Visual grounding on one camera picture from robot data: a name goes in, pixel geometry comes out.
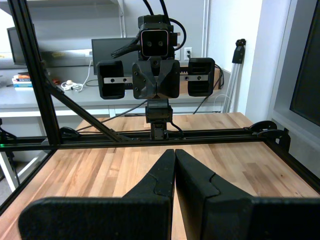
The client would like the grey desk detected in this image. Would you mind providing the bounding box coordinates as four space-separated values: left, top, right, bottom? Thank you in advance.
0 67 232 118

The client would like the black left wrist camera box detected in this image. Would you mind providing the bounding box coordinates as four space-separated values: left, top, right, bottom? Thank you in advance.
138 23 170 59

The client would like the black aluminium table frame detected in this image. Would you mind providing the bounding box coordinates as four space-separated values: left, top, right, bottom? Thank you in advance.
0 0 320 218

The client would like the silver stand with black head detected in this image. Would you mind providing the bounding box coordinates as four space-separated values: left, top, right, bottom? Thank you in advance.
223 38 247 114

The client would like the dark computer monitor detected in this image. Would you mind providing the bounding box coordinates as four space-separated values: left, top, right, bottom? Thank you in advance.
91 37 141 76
6 24 36 66

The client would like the braided black camera cable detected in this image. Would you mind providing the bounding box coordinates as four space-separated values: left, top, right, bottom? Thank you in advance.
111 39 141 58

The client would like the stack of books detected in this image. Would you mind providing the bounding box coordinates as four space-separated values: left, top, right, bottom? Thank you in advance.
11 74 34 88

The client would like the white wall shelf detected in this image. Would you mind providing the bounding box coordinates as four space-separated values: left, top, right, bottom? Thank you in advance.
0 0 126 38

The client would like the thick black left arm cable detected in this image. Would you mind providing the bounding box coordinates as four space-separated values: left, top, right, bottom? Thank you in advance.
159 0 187 55
142 0 155 16

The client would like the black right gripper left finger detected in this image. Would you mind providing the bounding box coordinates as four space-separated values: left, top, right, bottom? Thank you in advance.
17 149 175 240

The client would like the white coiled cable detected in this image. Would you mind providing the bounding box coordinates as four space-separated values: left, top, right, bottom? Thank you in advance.
60 59 94 93

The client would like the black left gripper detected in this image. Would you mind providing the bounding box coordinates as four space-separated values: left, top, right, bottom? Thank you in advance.
96 57 216 100

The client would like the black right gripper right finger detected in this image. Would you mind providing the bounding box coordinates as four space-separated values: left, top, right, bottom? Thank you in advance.
174 149 320 240

